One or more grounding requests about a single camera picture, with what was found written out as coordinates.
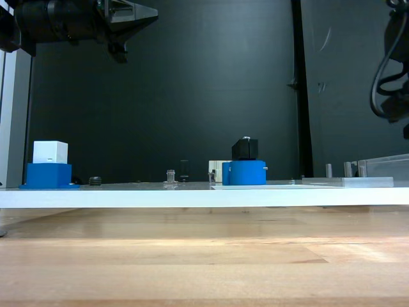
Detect white cube plug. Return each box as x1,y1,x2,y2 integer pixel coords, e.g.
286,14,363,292
33,140,69,165

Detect small clear plastic spool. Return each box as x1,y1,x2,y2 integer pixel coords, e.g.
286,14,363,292
163,169,178,190

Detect beige multi-pin connector housing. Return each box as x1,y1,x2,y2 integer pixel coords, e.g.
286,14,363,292
208,160,224,184

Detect black plug with silver top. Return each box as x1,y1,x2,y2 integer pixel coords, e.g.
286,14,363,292
231,136,259,161

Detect white task board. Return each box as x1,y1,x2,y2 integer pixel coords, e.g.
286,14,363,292
0,180,409,209

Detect grey metal peg plate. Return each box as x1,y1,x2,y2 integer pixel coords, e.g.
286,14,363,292
301,176,394,187

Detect clear plastic tub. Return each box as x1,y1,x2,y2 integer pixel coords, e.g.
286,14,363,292
351,154,409,178

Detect blue square mount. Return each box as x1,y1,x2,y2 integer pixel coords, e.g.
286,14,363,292
18,162,81,190

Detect blue round mount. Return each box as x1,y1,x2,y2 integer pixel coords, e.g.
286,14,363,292
221,159,268,186

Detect black metal frame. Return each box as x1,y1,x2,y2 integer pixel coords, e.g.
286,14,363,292
286,0,316,179

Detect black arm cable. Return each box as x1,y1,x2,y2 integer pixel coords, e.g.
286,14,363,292
369,0,409,120

